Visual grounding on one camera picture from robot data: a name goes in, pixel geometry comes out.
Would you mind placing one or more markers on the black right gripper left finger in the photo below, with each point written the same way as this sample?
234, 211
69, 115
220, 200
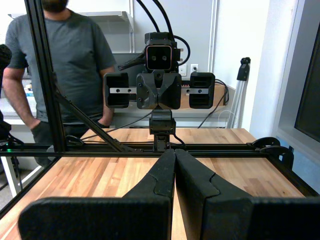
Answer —
112, 220

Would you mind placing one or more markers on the person's left forearm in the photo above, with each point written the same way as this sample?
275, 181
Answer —
108, 115

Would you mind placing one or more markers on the person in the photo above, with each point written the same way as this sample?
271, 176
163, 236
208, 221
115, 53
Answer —
80, 62

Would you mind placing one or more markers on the person's right forearm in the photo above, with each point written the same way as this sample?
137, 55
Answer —
20, 95

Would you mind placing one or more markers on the black aluminium frame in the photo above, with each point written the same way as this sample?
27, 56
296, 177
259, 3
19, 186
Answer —
52, 100

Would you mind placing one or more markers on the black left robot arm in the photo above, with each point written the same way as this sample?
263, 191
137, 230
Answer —
162, 125

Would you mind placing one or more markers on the person's left hand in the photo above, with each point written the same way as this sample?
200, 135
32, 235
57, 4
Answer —
103, 123

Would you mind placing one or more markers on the person's right hand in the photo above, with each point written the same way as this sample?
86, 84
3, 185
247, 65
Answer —
35, 124

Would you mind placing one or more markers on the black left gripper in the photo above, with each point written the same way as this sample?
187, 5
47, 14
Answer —
116, 100

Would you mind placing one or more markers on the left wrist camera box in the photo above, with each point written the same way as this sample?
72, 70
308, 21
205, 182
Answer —
159, 57

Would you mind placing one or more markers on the white wall outlet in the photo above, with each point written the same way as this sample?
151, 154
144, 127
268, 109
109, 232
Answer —
194, 68
182, 69

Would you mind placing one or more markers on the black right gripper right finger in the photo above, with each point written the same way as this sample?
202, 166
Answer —
237, 220

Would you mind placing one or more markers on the grey metal tripod stand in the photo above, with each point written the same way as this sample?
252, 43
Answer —
243, 68

